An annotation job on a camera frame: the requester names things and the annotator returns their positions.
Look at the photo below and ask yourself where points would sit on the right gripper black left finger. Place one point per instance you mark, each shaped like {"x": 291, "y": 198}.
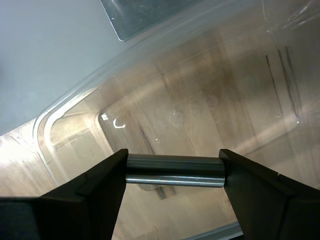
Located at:
{"x": 75, "y": 207}

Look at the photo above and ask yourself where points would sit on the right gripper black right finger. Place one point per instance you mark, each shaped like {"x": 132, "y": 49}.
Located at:
{"x": 270, "y": 207}

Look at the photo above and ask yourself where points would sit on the steel cylinder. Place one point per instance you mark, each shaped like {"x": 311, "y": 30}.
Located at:
{"x": 175, "y": 170}

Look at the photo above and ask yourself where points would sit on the clear plastic tub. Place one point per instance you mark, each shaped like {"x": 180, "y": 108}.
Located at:
{"x": 200, "y": 87}

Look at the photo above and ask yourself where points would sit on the grey metal plate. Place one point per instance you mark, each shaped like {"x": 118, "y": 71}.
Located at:
{"x": 145, "y": 17}

